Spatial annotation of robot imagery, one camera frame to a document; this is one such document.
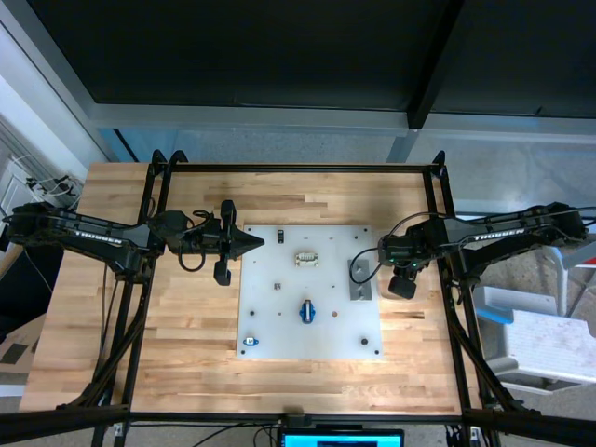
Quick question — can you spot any white square board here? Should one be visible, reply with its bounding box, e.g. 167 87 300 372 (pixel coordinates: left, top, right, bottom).
237 224 386 361

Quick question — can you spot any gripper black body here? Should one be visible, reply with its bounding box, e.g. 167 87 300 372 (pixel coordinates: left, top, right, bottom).
388 267 419 301
212 198 239 286

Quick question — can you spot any clear plastic tub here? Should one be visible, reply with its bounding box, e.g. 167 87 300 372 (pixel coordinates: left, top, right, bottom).
379 260 418 302

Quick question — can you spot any grey bar with holes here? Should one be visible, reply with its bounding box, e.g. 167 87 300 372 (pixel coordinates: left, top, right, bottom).
347 259 373 302

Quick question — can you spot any white metal chair frame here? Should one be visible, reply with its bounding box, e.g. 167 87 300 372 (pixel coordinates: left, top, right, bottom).
551 246 596 318

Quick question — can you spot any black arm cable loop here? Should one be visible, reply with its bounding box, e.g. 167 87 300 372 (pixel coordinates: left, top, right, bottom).
176 250 207 273
348 246 387 284

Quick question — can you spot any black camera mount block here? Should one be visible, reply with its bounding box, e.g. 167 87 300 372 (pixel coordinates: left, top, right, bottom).
281 406 311 427

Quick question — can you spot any screen with blue edge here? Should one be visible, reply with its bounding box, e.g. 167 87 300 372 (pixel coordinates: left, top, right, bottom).
278 427 405 447

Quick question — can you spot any black aluminium frame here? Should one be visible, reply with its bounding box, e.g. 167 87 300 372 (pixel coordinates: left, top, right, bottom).
0 148 596 447

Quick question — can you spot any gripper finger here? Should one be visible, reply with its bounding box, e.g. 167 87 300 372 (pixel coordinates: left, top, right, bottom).
231 240 265 261
231 223 265 243

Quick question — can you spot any black cable under table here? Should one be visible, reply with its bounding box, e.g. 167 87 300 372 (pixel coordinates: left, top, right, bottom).
193 421 281 447

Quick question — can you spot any white power strip with plugs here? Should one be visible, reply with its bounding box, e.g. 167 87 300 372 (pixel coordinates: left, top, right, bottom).
25 174 84 199

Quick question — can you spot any brown cardboard box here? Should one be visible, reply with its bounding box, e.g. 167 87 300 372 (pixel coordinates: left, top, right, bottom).
0 312 47 373

